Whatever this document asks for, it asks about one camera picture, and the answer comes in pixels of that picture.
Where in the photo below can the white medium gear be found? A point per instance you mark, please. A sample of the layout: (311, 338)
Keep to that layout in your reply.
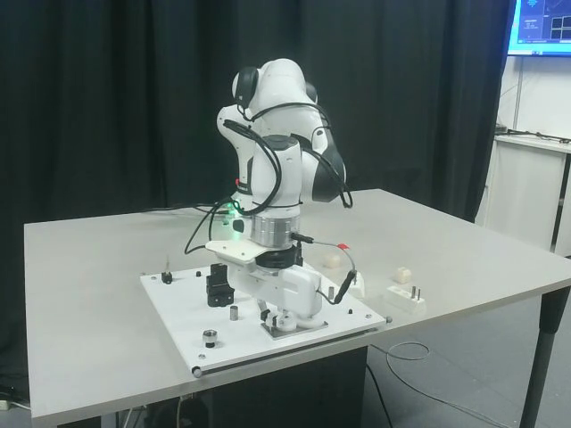
(287, 322)

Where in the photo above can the blue screen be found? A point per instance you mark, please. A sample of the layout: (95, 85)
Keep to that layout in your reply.
(542, 27)

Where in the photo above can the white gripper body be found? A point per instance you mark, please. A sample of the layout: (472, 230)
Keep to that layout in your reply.
(290, 290)

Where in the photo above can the dark grey table leg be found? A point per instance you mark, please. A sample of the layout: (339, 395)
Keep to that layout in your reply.
(546, 356)

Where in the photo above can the metal round peg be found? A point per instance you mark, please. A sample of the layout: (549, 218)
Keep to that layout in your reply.
(331, 295)
(233, 312)

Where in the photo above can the flat white mounting plate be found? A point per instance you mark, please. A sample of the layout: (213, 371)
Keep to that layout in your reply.
(232, 249)

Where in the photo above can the white cabinet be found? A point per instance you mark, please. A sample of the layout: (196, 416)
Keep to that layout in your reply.
(522, 191)

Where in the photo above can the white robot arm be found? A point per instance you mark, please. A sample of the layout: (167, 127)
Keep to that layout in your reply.
(285, 178)

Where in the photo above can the small white cube holder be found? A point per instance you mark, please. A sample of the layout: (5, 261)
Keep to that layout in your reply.
(401, 274)

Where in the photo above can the black curtain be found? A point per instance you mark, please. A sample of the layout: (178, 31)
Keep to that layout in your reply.
(111, 89)

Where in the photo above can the white task board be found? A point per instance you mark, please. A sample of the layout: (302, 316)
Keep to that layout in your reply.
(178, 321)

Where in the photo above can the white large gear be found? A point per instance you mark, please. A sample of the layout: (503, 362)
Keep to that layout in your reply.
(312, 326)

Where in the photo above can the black D-SUB plug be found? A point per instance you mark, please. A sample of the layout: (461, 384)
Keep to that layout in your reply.
(219, 287)

